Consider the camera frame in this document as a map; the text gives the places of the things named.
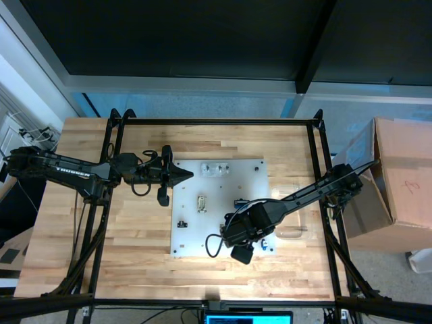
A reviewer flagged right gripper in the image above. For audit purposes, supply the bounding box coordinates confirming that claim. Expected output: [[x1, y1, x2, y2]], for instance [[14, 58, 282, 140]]
[[221, 201, 275, 267]]

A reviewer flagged white task board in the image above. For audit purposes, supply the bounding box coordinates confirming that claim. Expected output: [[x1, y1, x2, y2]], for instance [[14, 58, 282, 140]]
[[169, 158, 277, 260]]

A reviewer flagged black frame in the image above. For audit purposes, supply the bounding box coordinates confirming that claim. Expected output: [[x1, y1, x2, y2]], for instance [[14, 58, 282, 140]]
[[0, 107, 432, 324]]

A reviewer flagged clear plastic container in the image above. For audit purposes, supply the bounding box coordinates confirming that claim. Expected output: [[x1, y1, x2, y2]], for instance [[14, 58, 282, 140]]
[[271, 183, 313, 241]]

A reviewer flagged blue screen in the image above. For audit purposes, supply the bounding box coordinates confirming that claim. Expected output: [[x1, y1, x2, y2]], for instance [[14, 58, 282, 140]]
[[203, 310, 294, 324]]

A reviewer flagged cardboard box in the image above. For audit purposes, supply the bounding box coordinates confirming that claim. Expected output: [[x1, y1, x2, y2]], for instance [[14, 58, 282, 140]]
[[332, 116, 432, 254]]

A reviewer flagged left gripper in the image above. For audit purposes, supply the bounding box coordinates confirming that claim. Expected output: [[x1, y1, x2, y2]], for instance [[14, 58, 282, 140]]
[[148, 144, 194, 208]]

